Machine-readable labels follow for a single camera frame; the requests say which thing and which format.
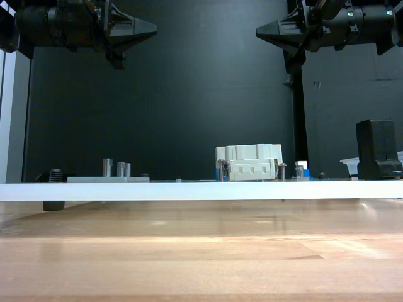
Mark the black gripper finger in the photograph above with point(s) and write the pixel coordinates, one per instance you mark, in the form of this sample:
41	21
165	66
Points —
283	26
286	42
126	25
126	42

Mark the beige HAN10E socket housing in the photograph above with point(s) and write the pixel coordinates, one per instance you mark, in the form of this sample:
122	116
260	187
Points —
248	163

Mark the small white blue connector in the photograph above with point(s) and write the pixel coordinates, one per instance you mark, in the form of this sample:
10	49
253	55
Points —
301	171

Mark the blue connector holder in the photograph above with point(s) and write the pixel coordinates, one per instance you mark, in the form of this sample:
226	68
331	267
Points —
216	175

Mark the silver mounting screw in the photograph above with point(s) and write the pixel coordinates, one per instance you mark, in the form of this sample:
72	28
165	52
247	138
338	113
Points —
282	171

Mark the black plug housing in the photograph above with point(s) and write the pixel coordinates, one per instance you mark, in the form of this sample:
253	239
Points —
376	151

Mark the grey metal plate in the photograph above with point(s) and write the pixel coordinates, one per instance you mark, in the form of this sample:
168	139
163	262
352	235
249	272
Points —
107	179

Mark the clear plastic tub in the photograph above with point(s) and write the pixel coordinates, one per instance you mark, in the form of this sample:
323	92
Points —
349	166

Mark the white task board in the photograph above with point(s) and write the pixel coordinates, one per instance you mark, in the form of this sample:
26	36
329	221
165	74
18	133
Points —
201	191

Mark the black board foot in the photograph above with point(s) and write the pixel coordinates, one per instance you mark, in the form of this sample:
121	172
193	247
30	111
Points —
53	206

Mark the silver metal post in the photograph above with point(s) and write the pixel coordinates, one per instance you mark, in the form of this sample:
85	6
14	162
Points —
123	170
107	168

